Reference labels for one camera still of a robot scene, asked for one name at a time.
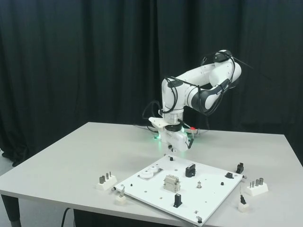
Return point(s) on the white round-peg holder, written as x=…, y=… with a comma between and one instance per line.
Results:
x=256, y=189

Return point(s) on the white medium gear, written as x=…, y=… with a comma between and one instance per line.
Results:
x=155, y=169

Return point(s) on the dark table leg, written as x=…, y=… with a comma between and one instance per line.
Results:
x=9, y=210

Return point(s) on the white small plug holder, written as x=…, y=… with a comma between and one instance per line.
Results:
x=243, y=207
x=120, y=201

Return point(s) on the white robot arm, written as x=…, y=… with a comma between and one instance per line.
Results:
x=213, y=75

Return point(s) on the black curtain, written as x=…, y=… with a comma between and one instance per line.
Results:
x=71, y=59

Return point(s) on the metal USB plug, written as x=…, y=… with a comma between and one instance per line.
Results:
x=121, y=192

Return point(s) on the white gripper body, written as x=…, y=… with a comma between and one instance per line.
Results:
x=181, y=141

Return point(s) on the white task board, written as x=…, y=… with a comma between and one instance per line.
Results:
x=208, y=201

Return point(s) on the black D-SUB plug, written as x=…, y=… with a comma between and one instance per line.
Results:
x=240, y=168

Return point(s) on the white large gear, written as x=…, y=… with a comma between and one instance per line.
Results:
x=146, y=175

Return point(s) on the metal medium round peg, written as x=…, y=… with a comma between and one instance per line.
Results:
x=257, y=182

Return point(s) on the metal small square peg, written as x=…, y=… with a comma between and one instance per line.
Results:
x=107, y=177

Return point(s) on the white four-peg holder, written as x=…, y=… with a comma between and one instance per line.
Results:
x=106, y=185

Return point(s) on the metal large square peg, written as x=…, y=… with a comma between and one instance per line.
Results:
x=101, y=180

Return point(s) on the thin black rod red tag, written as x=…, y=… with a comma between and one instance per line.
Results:
x=187, y=125

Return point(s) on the metal large round peg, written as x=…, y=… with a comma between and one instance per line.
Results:
x=261, y=181

